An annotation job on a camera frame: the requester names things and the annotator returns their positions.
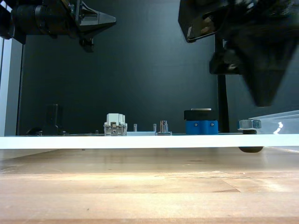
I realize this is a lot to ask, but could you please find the black M12 threaded bolt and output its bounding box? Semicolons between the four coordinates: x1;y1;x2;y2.
238;129;264;153

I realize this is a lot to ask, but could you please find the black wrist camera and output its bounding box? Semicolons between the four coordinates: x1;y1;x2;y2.
178;0;217;43

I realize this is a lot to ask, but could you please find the blue and black D-sub connector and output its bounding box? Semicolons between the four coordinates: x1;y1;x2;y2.
184;107;219;135

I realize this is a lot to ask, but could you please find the white mounting board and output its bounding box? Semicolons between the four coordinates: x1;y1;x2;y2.
0;133;299;150

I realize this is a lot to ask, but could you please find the black vertical wall pillar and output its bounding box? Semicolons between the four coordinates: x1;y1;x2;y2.
214;35;231;134

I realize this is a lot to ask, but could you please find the grey aluminium window frame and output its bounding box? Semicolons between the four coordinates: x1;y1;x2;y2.
0;36;24;136

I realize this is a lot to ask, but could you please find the silver M12 hex nut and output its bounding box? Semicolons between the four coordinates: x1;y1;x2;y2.
237;119;263;131

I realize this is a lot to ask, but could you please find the clear plastic tub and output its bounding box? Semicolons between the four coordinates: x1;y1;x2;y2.
249;110;299;152

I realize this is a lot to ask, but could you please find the grey rectangular connector housing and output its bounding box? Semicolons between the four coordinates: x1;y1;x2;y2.
103;113;128;136

